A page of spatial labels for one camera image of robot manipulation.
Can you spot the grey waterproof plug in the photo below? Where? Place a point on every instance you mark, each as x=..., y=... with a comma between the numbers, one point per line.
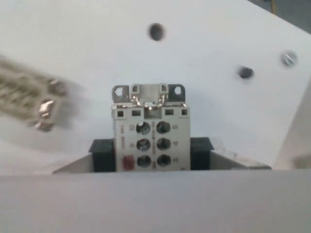
x=149, y=116

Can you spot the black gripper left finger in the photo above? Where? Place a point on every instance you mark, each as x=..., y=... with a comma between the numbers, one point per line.
x=102, y=157

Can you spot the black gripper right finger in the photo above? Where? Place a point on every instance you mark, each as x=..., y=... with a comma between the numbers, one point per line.
x=200, y=157

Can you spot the white task board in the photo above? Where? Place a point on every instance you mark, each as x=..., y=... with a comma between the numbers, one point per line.
x=170, y=60

